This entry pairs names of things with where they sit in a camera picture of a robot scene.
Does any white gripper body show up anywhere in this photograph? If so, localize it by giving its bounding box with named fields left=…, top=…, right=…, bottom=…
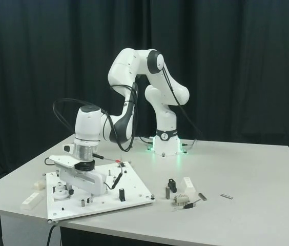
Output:
left=58, top=166, right=108, bottom=195

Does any white peg holder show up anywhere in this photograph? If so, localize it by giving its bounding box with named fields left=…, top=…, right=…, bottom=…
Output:
left=182, top=176, right=197, bottom=198

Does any white large gear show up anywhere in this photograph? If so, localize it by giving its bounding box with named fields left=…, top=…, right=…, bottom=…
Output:
left=53, top=191, right=71, bottom=202

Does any white task board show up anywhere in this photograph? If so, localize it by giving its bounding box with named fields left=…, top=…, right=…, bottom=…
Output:
left=43, top=160, right=156, bottom=223

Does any flat white wrist plate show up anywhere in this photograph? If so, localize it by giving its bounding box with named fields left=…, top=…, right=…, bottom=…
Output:
left=49, top=154, right=94, bottom=169

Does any black rod with red tag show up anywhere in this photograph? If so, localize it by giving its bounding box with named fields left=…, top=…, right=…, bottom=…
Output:
left=93, top=153, right=125, bottom=191

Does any long white holder with holes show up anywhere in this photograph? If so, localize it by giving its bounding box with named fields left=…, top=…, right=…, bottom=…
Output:
left=21, top=192, right=45, bottom=210

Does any black curtain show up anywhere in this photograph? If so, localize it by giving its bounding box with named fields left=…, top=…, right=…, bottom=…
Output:
left=0, top=0, right=289, bottom=178

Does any silver wrist ring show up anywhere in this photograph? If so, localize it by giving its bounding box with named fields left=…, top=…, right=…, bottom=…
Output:
left=71, top=142, right=99, bottom=161

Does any small white camera box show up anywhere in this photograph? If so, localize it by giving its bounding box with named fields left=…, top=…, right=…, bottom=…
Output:
left=63, top=143, right=75, bottom=155

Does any black cable under table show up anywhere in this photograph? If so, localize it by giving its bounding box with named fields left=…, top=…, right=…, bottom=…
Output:
left=46, top=222, right=59, bottom=246

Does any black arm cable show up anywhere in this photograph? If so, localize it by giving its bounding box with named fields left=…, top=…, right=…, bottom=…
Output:
left=158, top=54, right=203, bottom=137
left=52, top=98, right=109, bottom=134
left=102, top=84, right=138, bottom=152

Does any black plug with short cable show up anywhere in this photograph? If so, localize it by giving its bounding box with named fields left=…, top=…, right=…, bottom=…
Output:
left=174, top=202, right=201, bottom=211

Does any grey foot cable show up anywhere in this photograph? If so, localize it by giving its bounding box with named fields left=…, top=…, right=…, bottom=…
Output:
left=181, top=138, right=199, bottom=154

